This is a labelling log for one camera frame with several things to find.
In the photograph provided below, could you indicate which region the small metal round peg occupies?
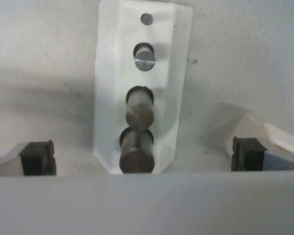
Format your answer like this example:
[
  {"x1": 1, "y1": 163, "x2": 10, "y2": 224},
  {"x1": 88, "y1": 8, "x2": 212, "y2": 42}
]
[{"x1": 133, "y1": 43, "x2": 155, "y2": 71}]

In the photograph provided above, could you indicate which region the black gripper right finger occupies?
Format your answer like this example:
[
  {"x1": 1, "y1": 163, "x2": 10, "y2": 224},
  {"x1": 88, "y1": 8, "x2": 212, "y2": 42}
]
[{"x1": 231, "y1": 136, "x2": 294, "y2": 172}]

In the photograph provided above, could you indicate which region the medium metal round peg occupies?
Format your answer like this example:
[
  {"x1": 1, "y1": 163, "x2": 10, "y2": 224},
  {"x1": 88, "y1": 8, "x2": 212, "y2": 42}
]
[{"x1": 125, "y1": 85, "x2": 154, "y2": 129}]

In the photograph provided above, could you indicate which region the tiny metal round peg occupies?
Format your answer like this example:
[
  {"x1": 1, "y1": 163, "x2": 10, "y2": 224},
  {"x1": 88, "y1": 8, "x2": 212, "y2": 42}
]
[{"x1": 141, "y1": 13, "x2": 154, "y2": 25}]

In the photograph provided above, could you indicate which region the white long peg holder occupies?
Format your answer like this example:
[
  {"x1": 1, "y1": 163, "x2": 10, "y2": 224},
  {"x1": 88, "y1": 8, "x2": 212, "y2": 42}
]
[{"x1": 93, "y1": 0, "x2": 194, "y2": 175}]

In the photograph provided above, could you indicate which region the large metal round peg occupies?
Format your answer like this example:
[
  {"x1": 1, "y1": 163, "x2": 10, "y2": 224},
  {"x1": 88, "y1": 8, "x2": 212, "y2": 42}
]
[{"x1": 119, "y1": 127, "x2": 154, "y2": 174}]

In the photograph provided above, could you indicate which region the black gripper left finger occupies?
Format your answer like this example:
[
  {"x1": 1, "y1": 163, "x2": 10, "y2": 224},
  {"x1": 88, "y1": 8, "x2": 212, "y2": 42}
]
[{"x1": 0, "y1": 139, "x2": 57, "y2": 177}]

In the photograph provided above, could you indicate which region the white square-hole holder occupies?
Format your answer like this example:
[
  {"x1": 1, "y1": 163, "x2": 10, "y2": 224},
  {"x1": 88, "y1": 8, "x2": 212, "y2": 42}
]
[{"x1": 224, "y1": 104, "x2": 294, "y2": 157}]

